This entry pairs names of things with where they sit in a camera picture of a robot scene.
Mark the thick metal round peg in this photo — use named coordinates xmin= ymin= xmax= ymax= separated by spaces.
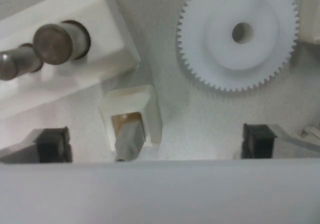
xmin=32 ymin=20 xmax=92 ymax=66

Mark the grey Ethernet plug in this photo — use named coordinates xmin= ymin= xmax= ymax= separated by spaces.
xmin=113 ymin=112 xmax=147 ymax=163

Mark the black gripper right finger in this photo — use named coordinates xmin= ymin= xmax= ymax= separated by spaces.
xmin=233 ymin=122 xmax=320 ymax=160

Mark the small cream holder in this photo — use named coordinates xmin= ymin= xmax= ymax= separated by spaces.
xmin=298 ymin=0 xmax=320 ymax=45

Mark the small white plug holder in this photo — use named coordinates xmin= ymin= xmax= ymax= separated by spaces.
xmin=99 ymin=84 xmax=164 ymax=151

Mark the white round peg holder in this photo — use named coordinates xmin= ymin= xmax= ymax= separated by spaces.
xmin=0 ymin=0 xmax=142 ymax=121

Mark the white large gear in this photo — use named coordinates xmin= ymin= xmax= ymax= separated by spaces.
xmin=175 ymin=0 xmax=301 ymax=93

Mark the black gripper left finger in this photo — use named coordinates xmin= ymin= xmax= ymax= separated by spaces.
xmin=0 ymin=125 xmax=74 ymax=164

